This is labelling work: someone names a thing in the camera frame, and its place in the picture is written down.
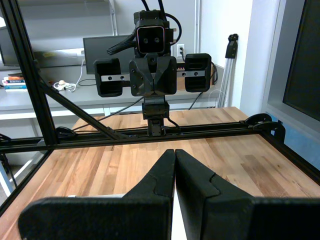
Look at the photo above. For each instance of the white wall outlet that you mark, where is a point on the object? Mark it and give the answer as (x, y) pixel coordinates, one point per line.
(180, 50)

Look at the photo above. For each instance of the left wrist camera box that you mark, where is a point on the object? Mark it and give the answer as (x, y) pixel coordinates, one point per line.
(150, 40)

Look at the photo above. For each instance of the paperback book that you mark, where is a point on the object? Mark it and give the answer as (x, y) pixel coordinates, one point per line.
(13, 82)
(15, 87)
(13, 78)

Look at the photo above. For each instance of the black computer monitor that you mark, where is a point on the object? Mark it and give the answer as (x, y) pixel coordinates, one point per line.
(5, 55)
(90, 55)

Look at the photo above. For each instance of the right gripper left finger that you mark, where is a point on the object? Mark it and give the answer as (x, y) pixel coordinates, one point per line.
(112, 217)

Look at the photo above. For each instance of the black aluminium frame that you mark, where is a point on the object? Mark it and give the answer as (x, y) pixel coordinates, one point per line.
(45, 120)

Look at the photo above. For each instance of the aluminium stand with black bracket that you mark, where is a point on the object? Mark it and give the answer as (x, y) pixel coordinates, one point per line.
(231, 47)

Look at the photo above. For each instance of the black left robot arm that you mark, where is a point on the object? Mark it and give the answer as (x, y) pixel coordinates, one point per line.
(155, 110)

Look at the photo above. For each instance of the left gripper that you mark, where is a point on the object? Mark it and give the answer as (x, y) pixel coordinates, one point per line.
(107, 67)

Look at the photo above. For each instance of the grey white desk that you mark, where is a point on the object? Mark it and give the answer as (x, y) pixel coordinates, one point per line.
(25, 100)

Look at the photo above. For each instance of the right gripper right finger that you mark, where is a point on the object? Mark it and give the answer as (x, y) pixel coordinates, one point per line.
(237, 217)

